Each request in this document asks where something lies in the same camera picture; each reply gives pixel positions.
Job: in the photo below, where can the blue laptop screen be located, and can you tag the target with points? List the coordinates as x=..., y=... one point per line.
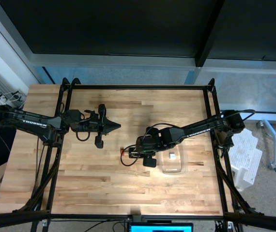
x=159, y=228

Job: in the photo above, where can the black low camera mount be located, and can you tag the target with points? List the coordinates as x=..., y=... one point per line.
x=136, y=217

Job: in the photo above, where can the white corner bracket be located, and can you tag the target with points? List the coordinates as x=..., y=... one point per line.
x=230, y=225
x=45, y=222

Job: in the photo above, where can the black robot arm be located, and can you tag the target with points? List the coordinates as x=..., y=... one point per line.
x=31, y=122
x=196, y=129

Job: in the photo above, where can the black bench clamp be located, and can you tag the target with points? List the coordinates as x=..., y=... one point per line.
x=135, y=156

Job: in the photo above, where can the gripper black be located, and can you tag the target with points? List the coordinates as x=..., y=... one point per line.
x=150, y=162
x=89, y=125

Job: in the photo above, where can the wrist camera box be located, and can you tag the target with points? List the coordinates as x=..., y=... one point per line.
x=144, y=143

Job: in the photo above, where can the white connector holder block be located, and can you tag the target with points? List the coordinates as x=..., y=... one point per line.
x=172, y=155

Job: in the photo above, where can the red round clamp knob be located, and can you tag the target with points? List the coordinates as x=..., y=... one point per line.
x=122, y=152

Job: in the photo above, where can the clear plastic tub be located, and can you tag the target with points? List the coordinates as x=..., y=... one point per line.
x=174, y=169

